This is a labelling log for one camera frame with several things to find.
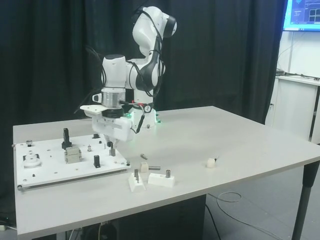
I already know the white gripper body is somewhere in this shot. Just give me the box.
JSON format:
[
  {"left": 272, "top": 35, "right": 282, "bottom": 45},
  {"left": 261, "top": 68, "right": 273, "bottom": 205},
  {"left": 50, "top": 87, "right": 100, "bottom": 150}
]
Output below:
[{"left": 91, "top": 115, "right": 135, "bottom": 142}]

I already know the white square peg holder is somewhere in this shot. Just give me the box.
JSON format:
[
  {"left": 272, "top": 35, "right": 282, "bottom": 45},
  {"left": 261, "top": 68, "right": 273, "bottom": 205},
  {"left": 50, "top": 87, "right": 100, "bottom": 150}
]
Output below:
[{"left": 128, "top": 174, "right": 146, "bottom": 193}]

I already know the white round peg holder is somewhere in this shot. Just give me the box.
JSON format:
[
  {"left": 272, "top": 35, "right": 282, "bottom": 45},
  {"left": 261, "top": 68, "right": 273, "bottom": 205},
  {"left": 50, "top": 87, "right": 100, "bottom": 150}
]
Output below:
[{"left": 147, "top": 172, "right": 176, "bottom": 188}]

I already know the flat white mounting plate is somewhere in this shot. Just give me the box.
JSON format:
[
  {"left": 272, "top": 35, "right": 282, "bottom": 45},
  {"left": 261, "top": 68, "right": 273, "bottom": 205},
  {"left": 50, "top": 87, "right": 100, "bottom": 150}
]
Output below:
[{"left": 79, "top": 104, "right": 107, "bottom": 116}]

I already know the grey metal connector block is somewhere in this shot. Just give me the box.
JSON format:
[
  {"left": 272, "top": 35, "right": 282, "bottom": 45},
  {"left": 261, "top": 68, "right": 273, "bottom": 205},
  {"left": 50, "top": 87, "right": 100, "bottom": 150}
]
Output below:
[{"left": 64, "top": 147, "right": 83, "bottom": 165}]

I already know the black D-SUB plug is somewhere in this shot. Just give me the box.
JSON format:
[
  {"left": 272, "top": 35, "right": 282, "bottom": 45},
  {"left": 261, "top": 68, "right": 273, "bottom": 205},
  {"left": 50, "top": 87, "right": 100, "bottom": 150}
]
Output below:
[{"left": 61, "top": 127, "right": 73, "bottom": 151}]

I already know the white task board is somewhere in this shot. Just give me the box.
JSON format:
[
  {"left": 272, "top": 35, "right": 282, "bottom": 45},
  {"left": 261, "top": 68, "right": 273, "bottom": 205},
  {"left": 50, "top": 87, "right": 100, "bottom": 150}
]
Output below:
[{"left": 11, "top": 134, "right": 132, "bottom": 193}]

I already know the white large gear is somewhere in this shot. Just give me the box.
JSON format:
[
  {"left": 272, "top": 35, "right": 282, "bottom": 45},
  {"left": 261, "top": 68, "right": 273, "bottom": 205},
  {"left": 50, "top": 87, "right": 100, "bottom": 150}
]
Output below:
[{"left": 23, "top": 159, "right": 43, "bottom": 171}]

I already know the black curtain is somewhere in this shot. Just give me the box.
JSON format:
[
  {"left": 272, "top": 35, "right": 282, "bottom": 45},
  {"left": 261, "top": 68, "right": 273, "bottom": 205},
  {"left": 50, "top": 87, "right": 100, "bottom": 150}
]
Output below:
[{"left": 0, "top": 0, "right": 288, "bottom": 226}]

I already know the white cabinet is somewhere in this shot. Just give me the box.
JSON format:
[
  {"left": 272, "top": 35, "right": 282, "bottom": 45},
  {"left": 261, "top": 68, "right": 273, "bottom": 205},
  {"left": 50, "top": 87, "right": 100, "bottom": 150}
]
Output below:
[{"left": 264, "top": 73, "right": 320, "bottom": 145}]

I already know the black table leg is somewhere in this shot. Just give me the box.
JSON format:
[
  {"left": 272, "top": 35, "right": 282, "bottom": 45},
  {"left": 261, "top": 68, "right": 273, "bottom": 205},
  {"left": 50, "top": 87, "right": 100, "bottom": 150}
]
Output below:
[{"left": 291, "top": 163, "right": 316, "bottom": 240}]

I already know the blue screen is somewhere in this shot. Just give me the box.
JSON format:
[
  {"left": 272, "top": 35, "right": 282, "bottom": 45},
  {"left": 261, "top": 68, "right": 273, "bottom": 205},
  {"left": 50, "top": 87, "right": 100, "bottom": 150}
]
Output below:
[{"left": 283, "top": 0, "right": 320, "bottom": 32}]

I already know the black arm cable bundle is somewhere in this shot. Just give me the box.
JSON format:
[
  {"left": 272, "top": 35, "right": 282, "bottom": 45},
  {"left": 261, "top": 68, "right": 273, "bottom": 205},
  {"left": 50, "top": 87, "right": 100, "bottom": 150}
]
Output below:
[{"left": 86, "top": 6, "right": 167, "bottom": 101}]

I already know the grey floor cable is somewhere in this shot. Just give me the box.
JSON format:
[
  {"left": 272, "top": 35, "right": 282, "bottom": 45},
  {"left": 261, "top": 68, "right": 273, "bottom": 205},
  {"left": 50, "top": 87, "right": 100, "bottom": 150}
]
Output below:
[{"left": 205, "top": 191, "right": 296, "bottom": 240}]

